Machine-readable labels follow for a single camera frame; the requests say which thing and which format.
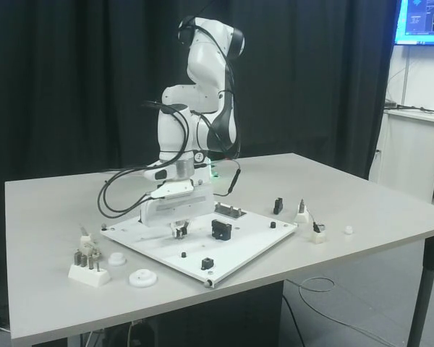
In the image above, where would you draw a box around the thin grey floor cable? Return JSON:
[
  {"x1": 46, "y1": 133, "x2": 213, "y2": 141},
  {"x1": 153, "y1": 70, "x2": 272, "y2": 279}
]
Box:
[{"x1": 298, "y1": 276, "x2": 352, "y2": 347}]

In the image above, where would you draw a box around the black box under table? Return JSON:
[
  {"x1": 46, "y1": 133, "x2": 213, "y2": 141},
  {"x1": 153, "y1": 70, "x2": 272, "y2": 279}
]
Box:
[{"x1": 68, "y1": 281, "x2": 286, "y2": 347}]

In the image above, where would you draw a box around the black table leg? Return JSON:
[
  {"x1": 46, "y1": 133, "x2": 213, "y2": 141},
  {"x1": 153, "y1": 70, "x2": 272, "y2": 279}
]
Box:
[{"x1": 407, "y1": 231, "x2": 434, "y2": 347}]

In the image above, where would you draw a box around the black floor cable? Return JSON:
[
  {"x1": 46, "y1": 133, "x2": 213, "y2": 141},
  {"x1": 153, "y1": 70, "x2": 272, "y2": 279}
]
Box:
[{"x1": 282, "y1": 294, "x2": 307, "y2": 347}]

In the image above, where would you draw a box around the white large gear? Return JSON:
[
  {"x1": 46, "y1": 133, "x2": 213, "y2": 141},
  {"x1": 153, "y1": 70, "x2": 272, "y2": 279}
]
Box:
[{"x1": 128, "y1": 270, "x2": 158, "y2": 289}]

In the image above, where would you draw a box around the flat white mount plate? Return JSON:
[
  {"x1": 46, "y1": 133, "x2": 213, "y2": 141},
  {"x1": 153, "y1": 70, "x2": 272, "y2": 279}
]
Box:
[{"x1": 150, "y1": 179, "x2": 196, "y2": 200}]

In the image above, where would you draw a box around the black USB plug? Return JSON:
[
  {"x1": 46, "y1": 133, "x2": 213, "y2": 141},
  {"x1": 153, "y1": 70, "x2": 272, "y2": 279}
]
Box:
[{"x1": 306, "y1": 212, "x2": 320, "y2": 234}]

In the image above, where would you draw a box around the black curtain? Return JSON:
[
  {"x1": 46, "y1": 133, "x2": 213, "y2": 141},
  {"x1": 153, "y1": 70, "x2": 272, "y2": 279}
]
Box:
[{"x1": 0, "y1": 0, "x2": 402, "y2": 326}]

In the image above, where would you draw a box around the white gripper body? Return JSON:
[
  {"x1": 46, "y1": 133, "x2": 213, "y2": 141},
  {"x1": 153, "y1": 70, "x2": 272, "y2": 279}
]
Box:
[{"x1": 140, "y1": 184, "x2": 216, "y2": 228}]

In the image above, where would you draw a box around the small white camera box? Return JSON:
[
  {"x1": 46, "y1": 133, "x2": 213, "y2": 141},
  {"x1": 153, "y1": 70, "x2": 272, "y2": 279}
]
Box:
[{"x1": 142, "y1": 166, "x2": 175, "y2": 181}]

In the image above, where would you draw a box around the blue screen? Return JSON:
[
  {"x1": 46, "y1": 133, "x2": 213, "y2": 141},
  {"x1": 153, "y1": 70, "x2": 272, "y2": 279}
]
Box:
[{"x1": 394, "y1": 0, "x2": 434, "y2": 46}]

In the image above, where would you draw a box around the thin black rod on wire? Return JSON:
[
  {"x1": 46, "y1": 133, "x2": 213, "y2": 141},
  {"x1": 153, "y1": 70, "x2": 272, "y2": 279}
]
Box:
[{"x1": 209, "y1": 158, "x2": 242, "y2": 196}]

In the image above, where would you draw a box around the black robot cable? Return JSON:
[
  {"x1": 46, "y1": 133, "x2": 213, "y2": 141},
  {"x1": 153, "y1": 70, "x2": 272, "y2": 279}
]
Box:
[{"x1": 96, "y1": 16, "x2": 243, "y2": 218}]

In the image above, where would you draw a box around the grey waterproof plug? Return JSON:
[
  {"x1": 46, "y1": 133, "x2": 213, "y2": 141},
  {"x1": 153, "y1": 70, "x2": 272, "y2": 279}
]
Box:
[{"x1": 78, "y1": 242, "x2": 101, "y2": 260}]

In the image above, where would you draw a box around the silver wrist ring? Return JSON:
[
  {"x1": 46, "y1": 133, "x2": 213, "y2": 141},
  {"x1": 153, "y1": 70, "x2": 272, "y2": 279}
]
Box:
[{"x1": 172, "y1": 160, "x2": 196, "y2": 181}]

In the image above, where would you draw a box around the white task board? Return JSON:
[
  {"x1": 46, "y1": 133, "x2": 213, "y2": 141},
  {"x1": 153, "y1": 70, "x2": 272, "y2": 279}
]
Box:
[{"x1": 100, "y1": 194, "x2": 299, "y2": 289}]

